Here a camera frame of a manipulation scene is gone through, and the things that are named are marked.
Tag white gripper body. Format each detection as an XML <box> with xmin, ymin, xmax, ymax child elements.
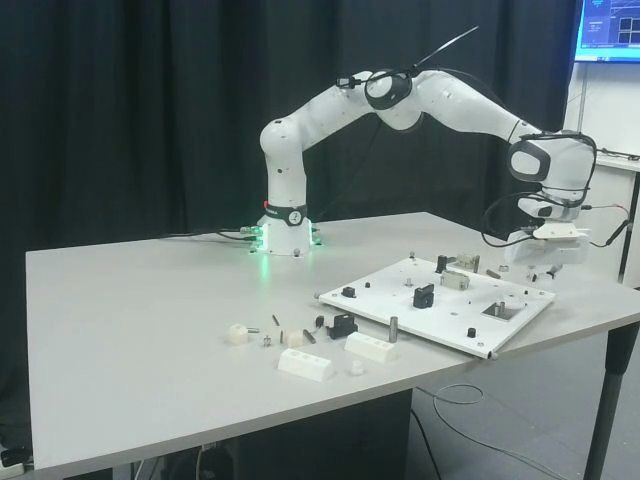
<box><xmin>503</xmin><ymin>233</ymin><xmax>592</xmax><ymax>267</ymax></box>

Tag white task board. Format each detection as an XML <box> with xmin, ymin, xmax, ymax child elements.
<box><xmin>313</xmin><ymin>256</ymin><xmax>558</xmax><ymax>361</ymax></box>

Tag grey table leg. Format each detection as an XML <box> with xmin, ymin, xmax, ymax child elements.
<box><xmin>583</xmin><ymin>327</ymin><xmax>627</xmax><ymax>480</ymax></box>

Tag white cabinet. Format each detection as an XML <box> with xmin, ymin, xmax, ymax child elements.
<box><xmin>561</xmin><ymin>59</ymin><xmax>640</xmax><ymax>290</ymax></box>

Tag white holder with holes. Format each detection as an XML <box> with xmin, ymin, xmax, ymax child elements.
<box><xmin>276</xmin><ymin>347</ymin><xmax>334</xmax><ymax>384</ymax></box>
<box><xmin>344</xmin><ymin>333</ymin><xmax>399</xmax><ymax>363</ymax></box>

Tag black D-SUB plug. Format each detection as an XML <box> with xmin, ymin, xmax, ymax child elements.
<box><xmin>326</xmin><ymin>313</ymin><xmax>359</xmax><ymax>339</ymax></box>

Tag blue screen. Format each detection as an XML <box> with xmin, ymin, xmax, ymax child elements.
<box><xmin>573</xmin><ymin>0</ymin><xmax>640</xmax><ymax>64</ymax></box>

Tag black curtains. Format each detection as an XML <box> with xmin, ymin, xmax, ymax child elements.
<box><xmin>0</xmin><ymin>0</ymin><xmax>586</xmax><ymax>454</ymax></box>

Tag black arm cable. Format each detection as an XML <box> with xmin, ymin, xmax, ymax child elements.
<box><xmin>480</xmin><ymin>191</ymin><xmax>532</xmax><ymax>249</ymax></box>

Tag black rod on wire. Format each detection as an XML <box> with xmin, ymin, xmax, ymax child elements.
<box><xmin>589</xmin><ymin>203</ymin><xmax>632</xmax><ymax>247</ymax></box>

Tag grey floor cable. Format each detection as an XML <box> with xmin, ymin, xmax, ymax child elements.
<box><xmin>431</xmin><ymin>382</ymin><xmax>592</xmax><ymax>464</ymax></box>

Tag black cable tie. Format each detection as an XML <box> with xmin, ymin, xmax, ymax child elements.
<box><xmin>408</xmin><ymin>25</ymin><xmax>480</xmax><ymax>77</ymax></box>

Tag black base cables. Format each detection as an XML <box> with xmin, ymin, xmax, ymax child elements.
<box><xmin>168</xmin><ymin>226</ymin><xmax>262</xmax><ymax>245</ymax></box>

